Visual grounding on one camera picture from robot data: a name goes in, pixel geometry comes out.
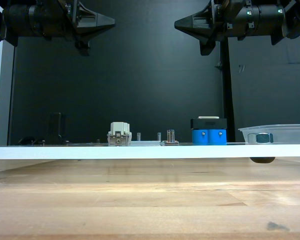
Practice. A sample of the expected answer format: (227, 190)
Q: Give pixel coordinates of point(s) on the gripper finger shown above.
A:
(105, 21)
(97, 31)
(195, 34)
(187, 23)

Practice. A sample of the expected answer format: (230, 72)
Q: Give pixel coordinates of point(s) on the silver screw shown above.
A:
(139, 136)
(159, 136)

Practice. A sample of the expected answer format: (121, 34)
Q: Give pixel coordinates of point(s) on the silver M12 hex nut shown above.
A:
(263, 138)

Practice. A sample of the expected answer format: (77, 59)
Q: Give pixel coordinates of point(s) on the grey rectangular connector housing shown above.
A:
(118, 132)

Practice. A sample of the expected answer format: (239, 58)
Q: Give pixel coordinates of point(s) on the clear acrylic block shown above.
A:
(146, 143)

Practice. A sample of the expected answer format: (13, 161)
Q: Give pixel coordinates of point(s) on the blue and black connector socket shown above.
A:
(209, 136)

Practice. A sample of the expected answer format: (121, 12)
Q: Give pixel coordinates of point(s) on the clear plastic tub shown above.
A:
(290, 135)

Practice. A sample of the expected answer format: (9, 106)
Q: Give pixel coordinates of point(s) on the black rubber foot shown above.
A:
(262, 160)

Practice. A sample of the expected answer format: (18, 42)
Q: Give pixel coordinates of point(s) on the black wall post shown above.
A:
(227, 100)

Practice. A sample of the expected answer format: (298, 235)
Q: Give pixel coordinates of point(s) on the white board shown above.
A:
(90, 152)

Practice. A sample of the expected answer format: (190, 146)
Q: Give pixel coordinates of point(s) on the small silver metal connector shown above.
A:
(170, 136)

